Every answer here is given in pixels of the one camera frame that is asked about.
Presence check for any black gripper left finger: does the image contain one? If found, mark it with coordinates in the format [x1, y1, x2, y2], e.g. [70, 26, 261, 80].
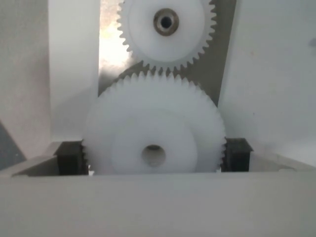
[11, 139, 90, 177]

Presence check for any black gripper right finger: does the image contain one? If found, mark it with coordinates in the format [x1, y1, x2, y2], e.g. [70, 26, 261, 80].
[220, 137, 301, 173]

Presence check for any white large gear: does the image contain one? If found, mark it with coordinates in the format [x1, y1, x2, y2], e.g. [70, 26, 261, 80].
[82, 74, 227, 176]

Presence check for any white medium gear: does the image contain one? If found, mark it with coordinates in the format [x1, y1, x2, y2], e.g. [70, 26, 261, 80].
[116, 0, 220, 74]

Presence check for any white task board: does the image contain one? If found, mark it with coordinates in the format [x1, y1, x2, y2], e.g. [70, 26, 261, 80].
[0, 0, 316, 173]

